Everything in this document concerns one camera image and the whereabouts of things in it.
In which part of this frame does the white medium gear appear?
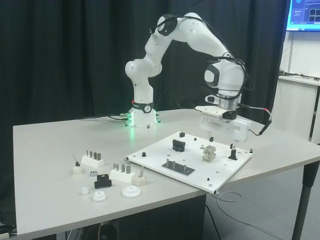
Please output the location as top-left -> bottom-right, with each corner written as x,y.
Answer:
91,190 -> 108,202

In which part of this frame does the white camera mounting plate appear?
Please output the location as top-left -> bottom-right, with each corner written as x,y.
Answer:
194,105 -> 225,119

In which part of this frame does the black D-SUB plug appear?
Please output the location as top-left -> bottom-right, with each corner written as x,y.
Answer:
94,174 -> 114,189

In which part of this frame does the black base cable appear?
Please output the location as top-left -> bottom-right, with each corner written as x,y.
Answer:
79,113 -> 131,122

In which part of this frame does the white four-hole peg holder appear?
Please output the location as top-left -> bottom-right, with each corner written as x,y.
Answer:
80,154 -> 106,169

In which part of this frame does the white cabinet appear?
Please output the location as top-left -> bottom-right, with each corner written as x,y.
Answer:
270,74 -> 320,145

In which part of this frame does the white three-hole peg holder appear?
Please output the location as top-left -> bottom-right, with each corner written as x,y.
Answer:
109,169 -> 136,184

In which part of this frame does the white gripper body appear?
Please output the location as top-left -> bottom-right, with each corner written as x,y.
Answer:
199,116 -> 251,144

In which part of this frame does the black table leg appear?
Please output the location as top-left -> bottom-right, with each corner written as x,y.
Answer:
291,163 -> 315,240

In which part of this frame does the white large gear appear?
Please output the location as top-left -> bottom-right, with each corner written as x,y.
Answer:
121,185 -> 143,200

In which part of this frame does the thin grey cable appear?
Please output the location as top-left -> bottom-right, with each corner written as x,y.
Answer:
211,191 -> 254,240

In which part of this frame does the blue screen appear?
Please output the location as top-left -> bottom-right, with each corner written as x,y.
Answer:
285,0 -> 320,33

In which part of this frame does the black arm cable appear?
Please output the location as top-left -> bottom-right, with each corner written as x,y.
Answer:
149,14 -> 251,106

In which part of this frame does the white task board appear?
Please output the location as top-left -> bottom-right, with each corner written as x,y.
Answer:
124,130 -> 255,196

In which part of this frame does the beige plug holder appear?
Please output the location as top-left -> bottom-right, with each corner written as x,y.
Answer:
134,174 -> 147,187

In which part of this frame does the black curtain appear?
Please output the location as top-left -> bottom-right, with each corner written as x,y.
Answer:
0,0 -> 288,227

